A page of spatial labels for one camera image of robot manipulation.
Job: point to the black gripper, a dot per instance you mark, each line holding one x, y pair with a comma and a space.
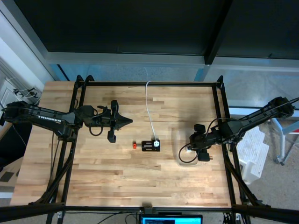
113, 121
203, 140

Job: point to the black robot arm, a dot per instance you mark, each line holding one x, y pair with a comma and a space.
257, 116
30, 112

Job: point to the small white connector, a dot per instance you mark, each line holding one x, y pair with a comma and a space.
188, 149

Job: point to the clear plastic tub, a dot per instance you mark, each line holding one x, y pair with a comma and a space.
184, 137

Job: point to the black clamp with red knob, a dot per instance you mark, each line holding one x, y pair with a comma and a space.
147, 146

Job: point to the white foam block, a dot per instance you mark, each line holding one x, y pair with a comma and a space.
252, 158

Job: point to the laptop screen with blue edge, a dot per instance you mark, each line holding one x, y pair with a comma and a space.
170, 220

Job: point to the grey metal stand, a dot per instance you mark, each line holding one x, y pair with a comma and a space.
290, 127

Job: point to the cardboard box with black patch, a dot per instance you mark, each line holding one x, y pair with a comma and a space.
9, 168

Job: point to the black aluminium frame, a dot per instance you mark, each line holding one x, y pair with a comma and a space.
187, 84

